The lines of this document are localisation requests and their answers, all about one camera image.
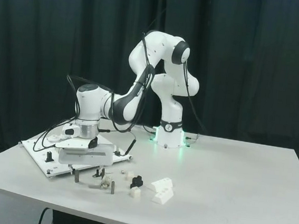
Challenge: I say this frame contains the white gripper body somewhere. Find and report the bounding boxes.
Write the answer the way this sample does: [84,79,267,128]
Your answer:
[57,134,116,169]

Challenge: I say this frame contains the beige plug with metal parts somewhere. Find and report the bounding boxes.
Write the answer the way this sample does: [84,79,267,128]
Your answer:
[100,175,112,191]

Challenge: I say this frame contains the small white holder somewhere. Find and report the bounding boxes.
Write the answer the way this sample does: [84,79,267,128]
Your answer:
[121,169,137,182]

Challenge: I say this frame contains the white large gear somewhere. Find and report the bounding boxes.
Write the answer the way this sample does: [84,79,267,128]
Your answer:
[46,133,62,144]

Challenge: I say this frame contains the white task board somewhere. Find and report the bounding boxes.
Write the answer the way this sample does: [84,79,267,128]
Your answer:
[17,124,135,187]

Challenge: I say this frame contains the black D-SUB plug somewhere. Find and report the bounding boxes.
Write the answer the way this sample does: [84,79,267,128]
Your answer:
[129,176,144,190]

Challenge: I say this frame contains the white cube holder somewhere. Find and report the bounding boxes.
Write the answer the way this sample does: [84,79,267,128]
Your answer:
[128,187,142,200]

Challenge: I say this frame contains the long white holder with holes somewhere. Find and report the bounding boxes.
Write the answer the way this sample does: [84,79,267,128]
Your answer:
[150,176,175,194]

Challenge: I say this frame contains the wide white holder with holes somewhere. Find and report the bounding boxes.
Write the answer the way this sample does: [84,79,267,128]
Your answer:
[151,188,176,206]

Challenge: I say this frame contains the black curtains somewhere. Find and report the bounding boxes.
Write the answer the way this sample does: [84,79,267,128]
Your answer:
[0,0,299,182]

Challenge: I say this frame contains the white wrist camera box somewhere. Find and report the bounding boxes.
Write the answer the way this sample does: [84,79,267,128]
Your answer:
[60,124,81,139]

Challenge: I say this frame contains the black cable to wrist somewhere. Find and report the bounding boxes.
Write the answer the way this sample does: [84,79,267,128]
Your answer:
[35,117,77,154]

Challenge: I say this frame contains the thin black rod on wire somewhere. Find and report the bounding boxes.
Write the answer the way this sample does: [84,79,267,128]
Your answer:
[125,139,137,155]

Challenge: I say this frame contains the black floor cable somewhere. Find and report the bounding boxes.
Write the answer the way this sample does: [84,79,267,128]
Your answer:
[37,206,51,224]

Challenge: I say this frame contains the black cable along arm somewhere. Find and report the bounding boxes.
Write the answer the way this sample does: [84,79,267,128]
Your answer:
[62,22,160,134]

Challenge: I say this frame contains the black cable at arm base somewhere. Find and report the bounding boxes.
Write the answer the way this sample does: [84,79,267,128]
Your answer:
[174,58,207,144]

